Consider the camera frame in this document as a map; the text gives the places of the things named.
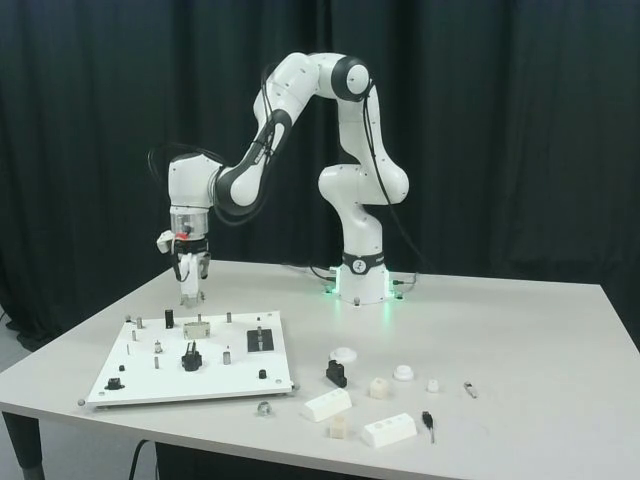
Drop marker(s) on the white task board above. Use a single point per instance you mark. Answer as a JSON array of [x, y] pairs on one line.
[[210, 385]]

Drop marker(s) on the dark grey table leg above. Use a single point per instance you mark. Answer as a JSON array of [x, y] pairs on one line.
[[22, 445]]

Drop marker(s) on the metal waterproof plug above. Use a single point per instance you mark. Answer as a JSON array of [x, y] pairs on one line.
[[470, 390]]

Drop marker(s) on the white medium gear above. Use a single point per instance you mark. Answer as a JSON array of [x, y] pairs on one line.
[[403, 374]]

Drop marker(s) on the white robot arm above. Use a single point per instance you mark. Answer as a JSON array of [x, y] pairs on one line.
[[360, 240]]

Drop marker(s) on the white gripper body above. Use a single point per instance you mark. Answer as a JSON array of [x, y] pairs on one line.
[[190, 275]]

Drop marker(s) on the white small gear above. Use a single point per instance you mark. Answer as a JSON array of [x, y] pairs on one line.
[[433, 386]]

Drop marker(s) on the metal BNC plug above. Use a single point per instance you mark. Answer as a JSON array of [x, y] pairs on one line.
[[264, 408]]

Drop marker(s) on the white large gear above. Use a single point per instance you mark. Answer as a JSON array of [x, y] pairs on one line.
[[343, 354]]

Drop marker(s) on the black curtain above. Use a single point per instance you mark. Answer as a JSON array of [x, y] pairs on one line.
[[75, 100]]

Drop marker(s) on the black D-SUB plug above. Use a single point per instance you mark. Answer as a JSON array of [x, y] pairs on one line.
[[336, 374]]

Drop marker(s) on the small white cube holder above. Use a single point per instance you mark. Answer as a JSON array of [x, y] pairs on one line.
[[379, 388], [338, 428]]

